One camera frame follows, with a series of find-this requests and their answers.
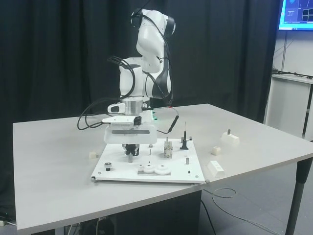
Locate dark table leg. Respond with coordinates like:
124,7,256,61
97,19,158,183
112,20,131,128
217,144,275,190
286,159,310,235

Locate white large gear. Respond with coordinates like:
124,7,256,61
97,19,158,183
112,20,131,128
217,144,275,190
155,164,171,176

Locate black curtains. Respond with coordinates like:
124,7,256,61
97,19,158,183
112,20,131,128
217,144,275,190
0,0,279,216

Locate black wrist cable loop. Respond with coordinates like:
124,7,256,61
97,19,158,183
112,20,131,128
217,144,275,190
77,102,111,130

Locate black floor cable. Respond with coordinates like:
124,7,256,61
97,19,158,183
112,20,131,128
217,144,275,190
200,199,221,235

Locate white task board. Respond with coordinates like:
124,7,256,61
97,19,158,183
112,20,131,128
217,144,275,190
90,138,210,185

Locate blue screen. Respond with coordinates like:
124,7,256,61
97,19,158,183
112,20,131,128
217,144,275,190
278,0,313,31

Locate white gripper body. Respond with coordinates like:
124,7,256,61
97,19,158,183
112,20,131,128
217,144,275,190
104,124,157,145

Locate grey floor cable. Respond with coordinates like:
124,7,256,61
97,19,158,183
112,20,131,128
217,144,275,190
211,187,313,235

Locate white cabinet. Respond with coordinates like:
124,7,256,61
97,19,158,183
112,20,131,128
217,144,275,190
264,72,313,141

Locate small white camera box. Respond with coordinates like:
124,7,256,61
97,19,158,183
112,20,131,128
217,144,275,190
107,102,127,114

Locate silver wrist ring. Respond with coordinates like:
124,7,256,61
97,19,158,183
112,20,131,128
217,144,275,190
124,99,144,116

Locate black plug with thin wire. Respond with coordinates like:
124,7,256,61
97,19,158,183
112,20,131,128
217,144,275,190
179,121,189,150

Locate white sloped peg holder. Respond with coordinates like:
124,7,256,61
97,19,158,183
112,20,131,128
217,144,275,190
221,132,240,145

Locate beige waterproof plug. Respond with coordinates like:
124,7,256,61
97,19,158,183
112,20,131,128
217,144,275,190
162,137,174,160

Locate black panel under table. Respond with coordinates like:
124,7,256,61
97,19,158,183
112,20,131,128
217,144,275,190
63,188,202,235

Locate white holder with three holes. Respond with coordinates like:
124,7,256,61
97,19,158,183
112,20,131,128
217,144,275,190
207,160,225,177

